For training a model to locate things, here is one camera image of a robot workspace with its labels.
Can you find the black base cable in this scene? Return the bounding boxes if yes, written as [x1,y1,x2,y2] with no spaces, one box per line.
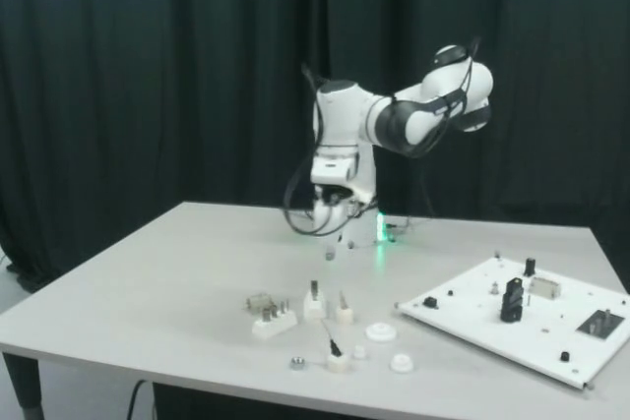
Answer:
[385,215,430,233]

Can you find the black D-SUB plug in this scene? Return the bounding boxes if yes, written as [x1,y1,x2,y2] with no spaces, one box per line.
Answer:
[500,277,524,324]

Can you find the long white peg holder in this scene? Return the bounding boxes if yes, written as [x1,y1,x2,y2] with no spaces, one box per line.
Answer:
[251,309,298,341]

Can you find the black curtain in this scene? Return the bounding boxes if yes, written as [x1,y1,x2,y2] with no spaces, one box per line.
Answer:
[0,0,630,293]

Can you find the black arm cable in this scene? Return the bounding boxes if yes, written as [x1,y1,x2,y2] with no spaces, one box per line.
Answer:
[283,34,481,237]

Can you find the white large gear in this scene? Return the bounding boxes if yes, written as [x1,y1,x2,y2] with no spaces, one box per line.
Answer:
[364,322,397,344]

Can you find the white medium gear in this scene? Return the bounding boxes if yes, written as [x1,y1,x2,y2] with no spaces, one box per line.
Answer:
[389,352,414,374]

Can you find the dark table leg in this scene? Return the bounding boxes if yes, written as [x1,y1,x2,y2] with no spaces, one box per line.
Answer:
[1,351,41,420]

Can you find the white task board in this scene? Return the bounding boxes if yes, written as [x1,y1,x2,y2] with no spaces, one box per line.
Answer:
[396,251,630,387]

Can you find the metal waterproof plug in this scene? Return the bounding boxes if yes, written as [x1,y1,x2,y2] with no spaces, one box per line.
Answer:
[244,293,275,316]

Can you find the tall white plug holder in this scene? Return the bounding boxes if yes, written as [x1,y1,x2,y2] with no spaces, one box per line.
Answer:
[302,291,328,322]

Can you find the black floor cable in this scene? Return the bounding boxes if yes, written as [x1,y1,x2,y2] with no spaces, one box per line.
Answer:
[127,379,150,420]

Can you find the black plug with thin cable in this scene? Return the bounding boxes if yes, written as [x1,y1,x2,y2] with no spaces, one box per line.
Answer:
[319,318,345,359]

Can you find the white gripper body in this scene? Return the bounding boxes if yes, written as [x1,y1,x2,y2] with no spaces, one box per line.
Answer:
[312,196,351,246]

